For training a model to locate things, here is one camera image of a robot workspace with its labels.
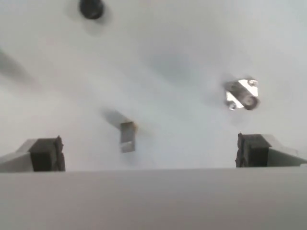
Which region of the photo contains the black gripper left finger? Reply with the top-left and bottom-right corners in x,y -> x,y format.
0,136 -> 66,173

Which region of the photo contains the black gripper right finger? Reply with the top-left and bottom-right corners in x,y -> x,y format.
236,132 -> 307,168

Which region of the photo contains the metal square peg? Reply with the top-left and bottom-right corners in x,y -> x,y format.
119,121 -> 137,153

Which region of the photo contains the white task board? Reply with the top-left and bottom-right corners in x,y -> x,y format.
0,0 -> 307,172

